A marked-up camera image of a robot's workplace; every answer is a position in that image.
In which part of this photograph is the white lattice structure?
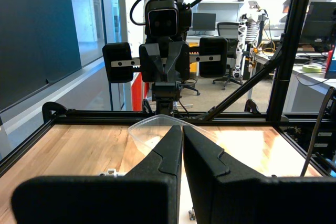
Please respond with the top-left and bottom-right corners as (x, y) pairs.
(234, 14), (261, 78)

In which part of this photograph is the thin grey cable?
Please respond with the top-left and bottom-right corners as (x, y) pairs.
(300, 87), (336, 177)

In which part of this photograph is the clear plastic tub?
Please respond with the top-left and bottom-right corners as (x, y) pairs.
(128, 114), (212, 156)

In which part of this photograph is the white desk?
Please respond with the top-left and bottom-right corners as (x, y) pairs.
(283, 65), (336, 113)

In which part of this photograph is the red panel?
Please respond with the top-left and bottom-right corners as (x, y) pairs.
(131, 73), (144, 111)

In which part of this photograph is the black metal frame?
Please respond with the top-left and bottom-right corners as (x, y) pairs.
(0, 0), (336, 179)

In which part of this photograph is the large black monitor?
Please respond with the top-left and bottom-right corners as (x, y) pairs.
(299, 1), (336, 46)

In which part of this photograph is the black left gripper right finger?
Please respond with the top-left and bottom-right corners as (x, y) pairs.
(182, 125), (336, 224)

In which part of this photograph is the black office chair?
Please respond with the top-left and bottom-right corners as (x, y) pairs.
(212, 21), (246, 91)

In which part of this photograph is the green tape roll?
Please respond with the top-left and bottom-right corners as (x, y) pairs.
(301, 63), (323, 73)

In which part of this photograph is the small computer monitor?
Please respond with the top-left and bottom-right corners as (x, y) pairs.
(192, 13), (217, 32)

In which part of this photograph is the orange cabinet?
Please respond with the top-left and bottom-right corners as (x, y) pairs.
(188, 42), (201, 77)

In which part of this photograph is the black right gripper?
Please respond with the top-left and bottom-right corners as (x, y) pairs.
(102, 35), (228, 83)

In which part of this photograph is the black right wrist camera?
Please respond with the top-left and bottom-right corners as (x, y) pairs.
(145, 0), (180, 37)

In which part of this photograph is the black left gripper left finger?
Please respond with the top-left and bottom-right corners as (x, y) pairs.
(10, 125), (183, 224)

